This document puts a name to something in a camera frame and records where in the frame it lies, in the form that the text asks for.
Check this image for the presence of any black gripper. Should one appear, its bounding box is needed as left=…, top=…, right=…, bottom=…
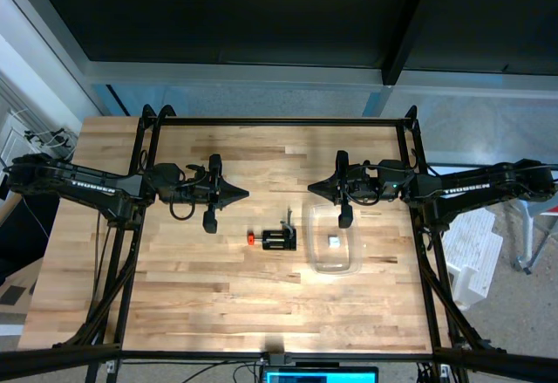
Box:
left=307, top=151, right=377, bottom=230
left=187, top=154, right=250, bottom=234

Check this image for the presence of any clear plastic tub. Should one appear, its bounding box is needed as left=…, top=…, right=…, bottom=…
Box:
left=307, top=202, right=364, bottom=276

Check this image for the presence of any black clamp with red knob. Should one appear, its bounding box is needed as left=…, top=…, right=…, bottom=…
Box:
left=246, top=225, right=299, bottom=253

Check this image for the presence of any black room column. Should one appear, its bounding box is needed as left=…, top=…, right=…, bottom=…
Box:
left=382, top=0, right=436, bottom=86

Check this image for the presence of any white foam packing block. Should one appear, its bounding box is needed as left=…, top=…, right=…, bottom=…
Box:
left=440, top=206, right=506, bottom=313

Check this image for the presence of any laptop screen with blue edge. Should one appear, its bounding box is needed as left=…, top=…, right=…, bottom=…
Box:
left=260, top=365, right=379, bottom=383

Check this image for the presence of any power strip with plugs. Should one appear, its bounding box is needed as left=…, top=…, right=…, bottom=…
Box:
left=22, top=126, right=76, bottom=151

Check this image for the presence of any grey metal stand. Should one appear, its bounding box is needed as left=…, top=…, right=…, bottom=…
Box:
left=500, top=190, right=558, bottom=276

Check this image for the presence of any brown cardboard box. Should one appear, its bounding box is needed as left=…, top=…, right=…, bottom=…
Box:
left=0, top=256, right=44, bottom=314

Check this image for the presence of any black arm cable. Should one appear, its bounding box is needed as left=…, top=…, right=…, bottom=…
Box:
left=168, top=190, right=196, bottom=222
left=347, top=162, right=381, bottom=207

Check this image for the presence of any black metal table frame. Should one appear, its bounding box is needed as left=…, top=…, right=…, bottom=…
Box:
left=0, top=103, right=558, bottom=383

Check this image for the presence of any black low camera mount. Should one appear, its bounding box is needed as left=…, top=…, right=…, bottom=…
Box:
left=261, top=344, right=292, bottom=366

